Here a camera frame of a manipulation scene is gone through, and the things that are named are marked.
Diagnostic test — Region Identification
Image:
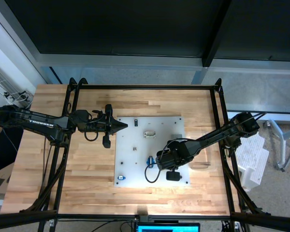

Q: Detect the black frame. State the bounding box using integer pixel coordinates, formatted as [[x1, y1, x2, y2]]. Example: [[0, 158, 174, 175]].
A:
[[0, 77, 290, 232]]

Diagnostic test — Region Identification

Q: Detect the white cable bundle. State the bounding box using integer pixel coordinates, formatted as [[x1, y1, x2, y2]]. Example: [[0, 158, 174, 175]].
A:
[[2, 90, 33, 102]]

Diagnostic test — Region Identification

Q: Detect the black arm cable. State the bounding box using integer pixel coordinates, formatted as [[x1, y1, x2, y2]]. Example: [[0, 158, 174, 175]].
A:
[[84, 128, 99, 142], [145, 164, 160, 184]]

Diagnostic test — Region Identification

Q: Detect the cardboard box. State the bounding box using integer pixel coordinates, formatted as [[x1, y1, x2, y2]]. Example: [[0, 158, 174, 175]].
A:
[[0, 161, 15, 201]]

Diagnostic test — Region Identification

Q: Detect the grey metal stand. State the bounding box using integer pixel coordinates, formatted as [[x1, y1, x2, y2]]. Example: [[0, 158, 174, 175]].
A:
[[263, 119, 290, 172]]

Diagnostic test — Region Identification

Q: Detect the laptop screen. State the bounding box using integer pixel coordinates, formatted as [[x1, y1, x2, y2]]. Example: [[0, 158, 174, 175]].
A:
[[135, 222, 201, 232]]

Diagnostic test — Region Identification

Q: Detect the clear plastic tub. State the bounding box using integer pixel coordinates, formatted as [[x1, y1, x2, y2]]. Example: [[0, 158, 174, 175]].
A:
[[188, 131, 212, 172]]

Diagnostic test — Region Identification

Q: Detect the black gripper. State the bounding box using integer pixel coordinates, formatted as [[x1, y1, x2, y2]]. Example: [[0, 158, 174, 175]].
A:
[[88, 104, 129, 149], [157, 147, 182, 181]]

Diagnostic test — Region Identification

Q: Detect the white board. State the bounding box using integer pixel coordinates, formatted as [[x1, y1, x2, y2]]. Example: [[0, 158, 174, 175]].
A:
[[114, 116, 190, 188]]

